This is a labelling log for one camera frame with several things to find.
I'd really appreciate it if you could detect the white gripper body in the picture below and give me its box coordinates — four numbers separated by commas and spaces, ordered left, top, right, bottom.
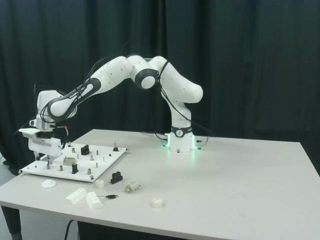
27, 136, 62, 157

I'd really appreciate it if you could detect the long white peg holder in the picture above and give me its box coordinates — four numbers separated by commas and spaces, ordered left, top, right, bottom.
65, 188, 87, 206
85, 191, 105, 210

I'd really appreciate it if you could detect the white gear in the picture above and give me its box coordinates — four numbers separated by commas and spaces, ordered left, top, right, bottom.
41, 179, 58, 190

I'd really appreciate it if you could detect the white task board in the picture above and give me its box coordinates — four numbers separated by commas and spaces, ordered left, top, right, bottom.
19, 142, 129, 182

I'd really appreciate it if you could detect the black D-SUB plug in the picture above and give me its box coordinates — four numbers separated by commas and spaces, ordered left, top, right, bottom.
110, 171, 124, 185

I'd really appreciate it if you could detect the dark table leg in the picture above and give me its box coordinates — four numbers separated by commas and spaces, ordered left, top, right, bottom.
0, 205, 20, 240

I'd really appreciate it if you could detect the beige metal plug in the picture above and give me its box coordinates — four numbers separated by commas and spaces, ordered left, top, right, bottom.
123, 183, 142, 194

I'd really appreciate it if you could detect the black curtain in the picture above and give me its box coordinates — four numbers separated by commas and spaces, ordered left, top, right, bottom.
0, 0, 320, 173

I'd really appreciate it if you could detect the black floor cable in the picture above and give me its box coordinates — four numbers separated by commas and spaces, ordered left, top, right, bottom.
64, 219, 79, 240

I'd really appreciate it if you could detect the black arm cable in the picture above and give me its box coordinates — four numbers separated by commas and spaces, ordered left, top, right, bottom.
34, 42, 176, 121

